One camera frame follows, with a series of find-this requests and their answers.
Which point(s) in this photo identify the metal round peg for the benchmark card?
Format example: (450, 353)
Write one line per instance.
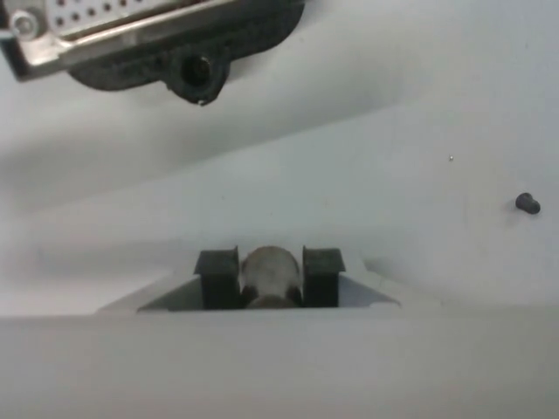
(271, 270)

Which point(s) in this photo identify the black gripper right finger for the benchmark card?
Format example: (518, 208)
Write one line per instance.
(321, 279)

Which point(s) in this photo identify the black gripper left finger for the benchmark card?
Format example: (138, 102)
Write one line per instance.
(218, 279)

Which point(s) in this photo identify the white task board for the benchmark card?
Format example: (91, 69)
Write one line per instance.
(393, 131)

